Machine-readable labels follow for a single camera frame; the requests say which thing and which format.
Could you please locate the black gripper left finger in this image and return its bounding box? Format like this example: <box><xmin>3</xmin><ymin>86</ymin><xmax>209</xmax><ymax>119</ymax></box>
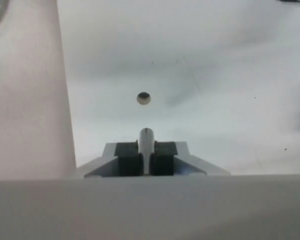
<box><xmin>74</xmin><ymin>141</ymin><xmax>144</xmax><ymax>179</ymax></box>

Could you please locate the metal round peg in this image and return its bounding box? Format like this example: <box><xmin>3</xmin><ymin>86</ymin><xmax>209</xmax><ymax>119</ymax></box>
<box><xmin>138</xmin><ymin>127</ymin><xmax>156</xmax><ymax>176</ymax></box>

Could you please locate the large white round peg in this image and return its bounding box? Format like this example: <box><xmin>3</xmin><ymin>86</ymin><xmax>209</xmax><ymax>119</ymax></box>
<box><xmin>0</xmin><ymin>0</ymin><xmax>77</xmax><ymax>181</ymax></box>

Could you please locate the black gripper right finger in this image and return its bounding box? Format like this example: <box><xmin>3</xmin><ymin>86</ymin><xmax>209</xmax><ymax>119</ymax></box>
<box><xmin>149</xmin><ymin>141</ymin><xmax>231</xmax><ymax>177</ymax></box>

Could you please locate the white task board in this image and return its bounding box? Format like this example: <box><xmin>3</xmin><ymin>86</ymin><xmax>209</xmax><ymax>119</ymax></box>
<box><xmin>55</xmin><ymin>0</ymin><xmax>300</xmax><ymax>176</ymax></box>

